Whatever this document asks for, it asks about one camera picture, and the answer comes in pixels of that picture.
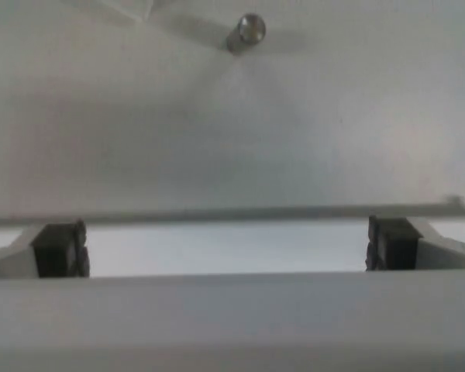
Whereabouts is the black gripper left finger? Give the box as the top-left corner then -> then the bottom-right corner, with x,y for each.
0,219 -> 91,279

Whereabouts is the white task board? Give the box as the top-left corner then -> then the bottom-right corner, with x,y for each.
0,195 -> 465,278

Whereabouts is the metal round peg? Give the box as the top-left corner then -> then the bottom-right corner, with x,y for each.
226,12 -> 267,56

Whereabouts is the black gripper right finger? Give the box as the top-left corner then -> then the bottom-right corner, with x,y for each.
365,215 -> 465,273

